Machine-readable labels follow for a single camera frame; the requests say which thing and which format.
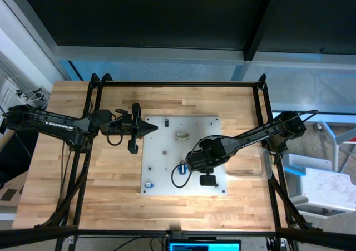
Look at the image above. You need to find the clear plastic tub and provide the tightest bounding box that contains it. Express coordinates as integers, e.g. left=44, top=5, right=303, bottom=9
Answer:
left=226, top=147, right=273, bottom=181

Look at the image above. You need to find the white worn step stool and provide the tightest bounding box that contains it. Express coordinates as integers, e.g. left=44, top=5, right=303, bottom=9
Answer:
left=289, top=166, right=356, bottom=220

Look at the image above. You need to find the blue connector holder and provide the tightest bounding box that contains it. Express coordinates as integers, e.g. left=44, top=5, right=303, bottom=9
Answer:
left=177, top=160, right=190, bottom=176

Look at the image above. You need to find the tangle of wall cables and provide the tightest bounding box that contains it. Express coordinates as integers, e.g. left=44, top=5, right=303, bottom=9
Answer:
left=15, top=87, right=48, bottom=103

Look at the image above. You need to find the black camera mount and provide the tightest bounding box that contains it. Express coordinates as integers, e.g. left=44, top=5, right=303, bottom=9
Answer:
left=167, top=225, right=186, bottom=239

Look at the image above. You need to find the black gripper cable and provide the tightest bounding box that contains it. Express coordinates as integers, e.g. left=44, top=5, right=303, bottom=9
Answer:
left=170, top=135, right=223, bottom=189
left=106, top=108, right=127, bottom=147

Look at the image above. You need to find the screen with blue edge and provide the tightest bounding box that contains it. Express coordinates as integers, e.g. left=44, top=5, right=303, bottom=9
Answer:
left=166, top=239, right=242, bottom=251

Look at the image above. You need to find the black right shoulder cable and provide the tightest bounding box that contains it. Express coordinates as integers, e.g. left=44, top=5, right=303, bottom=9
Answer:
left=289, top=109, right=320, bottom=124

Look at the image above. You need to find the white tubular chair frame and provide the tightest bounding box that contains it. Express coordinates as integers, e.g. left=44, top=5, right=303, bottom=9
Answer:
left=314, top=120, right=356, bottom=185

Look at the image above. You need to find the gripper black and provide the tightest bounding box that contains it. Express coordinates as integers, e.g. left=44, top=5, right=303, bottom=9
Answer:
left=185, top=147, right=221, bottom=188
left=111, top=102, right=159, bottom=155

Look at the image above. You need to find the white taskboard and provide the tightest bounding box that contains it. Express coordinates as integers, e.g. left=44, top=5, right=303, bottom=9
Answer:
left=141, top=115, right=229, bottom=197

